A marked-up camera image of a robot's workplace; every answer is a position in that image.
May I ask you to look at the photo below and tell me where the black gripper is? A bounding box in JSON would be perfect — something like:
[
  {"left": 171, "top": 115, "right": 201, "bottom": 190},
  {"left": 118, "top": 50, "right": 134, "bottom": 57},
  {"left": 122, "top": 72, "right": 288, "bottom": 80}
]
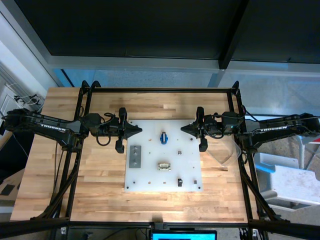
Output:
[
  {"left": 180, "top": 106, "right": 218, "bottom": 153},
  {"left": 107, "top": 107, "right": 143, "bottom": 154}
]

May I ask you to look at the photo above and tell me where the blue bar holder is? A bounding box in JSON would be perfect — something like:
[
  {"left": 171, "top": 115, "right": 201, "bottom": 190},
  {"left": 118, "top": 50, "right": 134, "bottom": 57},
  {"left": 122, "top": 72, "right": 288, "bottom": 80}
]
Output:
[{"left": 158, "top": 131, "right": 170, "bottom": 145}]

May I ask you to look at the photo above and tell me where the clear plastic container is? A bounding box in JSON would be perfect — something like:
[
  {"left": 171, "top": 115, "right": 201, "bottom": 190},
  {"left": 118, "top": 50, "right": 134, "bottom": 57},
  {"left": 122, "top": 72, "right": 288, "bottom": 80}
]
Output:
[{"left": 206, "top": 138, "right": 245, "bottom": 169}]

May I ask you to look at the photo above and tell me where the white taskboard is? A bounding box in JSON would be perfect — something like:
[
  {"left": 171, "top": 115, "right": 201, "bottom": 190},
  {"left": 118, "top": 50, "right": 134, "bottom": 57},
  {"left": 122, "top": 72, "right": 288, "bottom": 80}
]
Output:
[{"left": 124, "top": 119, "right": 205, "bottom": 193}]

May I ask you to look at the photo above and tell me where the grey metal plate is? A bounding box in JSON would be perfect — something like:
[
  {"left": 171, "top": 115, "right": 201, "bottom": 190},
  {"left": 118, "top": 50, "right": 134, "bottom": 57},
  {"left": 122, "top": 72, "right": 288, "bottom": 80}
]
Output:
[{"left": 129, "top": 144, "right": 142, "bottom": 169}]

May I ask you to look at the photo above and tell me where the beige connector housing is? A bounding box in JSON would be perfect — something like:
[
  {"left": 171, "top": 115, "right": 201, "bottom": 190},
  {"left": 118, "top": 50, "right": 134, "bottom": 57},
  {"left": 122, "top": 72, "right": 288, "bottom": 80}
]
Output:
[{"left": 156, "top": 161, "right": 172, "bottom": 172}]

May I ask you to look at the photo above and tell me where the blue-lit screen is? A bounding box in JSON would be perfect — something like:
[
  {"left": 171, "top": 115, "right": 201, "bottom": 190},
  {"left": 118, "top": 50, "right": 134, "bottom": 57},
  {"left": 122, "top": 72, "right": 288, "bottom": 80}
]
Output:
[{"left": 149, "top": 229, "right": 218, "bottom": 240}]

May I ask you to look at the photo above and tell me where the black flat pad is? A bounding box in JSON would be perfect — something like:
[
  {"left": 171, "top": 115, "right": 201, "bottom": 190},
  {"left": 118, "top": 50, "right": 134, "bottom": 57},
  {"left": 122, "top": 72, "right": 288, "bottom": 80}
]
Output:
[{"left": 0, "top": 184, "right": 15, "bottom": 196}]

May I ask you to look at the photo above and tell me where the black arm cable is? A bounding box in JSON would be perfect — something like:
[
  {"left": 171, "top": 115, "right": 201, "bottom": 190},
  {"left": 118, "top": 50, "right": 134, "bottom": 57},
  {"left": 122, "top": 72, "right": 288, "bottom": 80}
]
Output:
[
  {"left": 207, "top": 113, "right": 225, "bottom": 139},
  {"left": 96, "top": 113, "right": 115, "bottom": 147}
]

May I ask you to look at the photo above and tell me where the black metal frame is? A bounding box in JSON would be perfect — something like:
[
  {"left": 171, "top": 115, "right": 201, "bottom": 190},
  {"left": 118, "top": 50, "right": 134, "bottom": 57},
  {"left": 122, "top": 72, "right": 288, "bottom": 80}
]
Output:
[{"left": 0, "top": 79, "right": 320, "bottom": 240}]

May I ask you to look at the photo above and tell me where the black white cable bundle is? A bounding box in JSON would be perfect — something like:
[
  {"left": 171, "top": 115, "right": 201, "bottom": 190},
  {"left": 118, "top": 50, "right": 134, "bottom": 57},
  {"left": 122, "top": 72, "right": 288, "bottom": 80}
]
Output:
[{"left": 12, "top": 92, "right": 43, "bottom": 106}]

